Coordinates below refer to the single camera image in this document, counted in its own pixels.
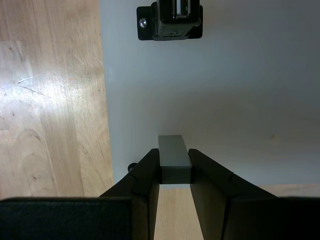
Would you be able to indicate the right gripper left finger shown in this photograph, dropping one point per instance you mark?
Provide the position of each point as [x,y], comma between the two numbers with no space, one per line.
[125,212]

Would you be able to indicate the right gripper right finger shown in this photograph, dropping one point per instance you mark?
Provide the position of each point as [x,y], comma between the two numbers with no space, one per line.
[237,212]

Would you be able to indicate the grey metal bar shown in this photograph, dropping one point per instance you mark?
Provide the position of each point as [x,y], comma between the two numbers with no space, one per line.
[172,152]

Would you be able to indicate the black threaded foot screw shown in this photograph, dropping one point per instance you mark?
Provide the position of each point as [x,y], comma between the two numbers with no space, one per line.
[131,167]

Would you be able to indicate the white task board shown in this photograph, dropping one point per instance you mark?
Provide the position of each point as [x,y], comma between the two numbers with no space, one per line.
[225,87]

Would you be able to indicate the silver flange screw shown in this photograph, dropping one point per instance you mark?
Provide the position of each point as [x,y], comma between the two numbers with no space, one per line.
[143,22]

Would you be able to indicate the black socket housing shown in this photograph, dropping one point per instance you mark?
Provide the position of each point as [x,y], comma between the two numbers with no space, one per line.
[172,27]

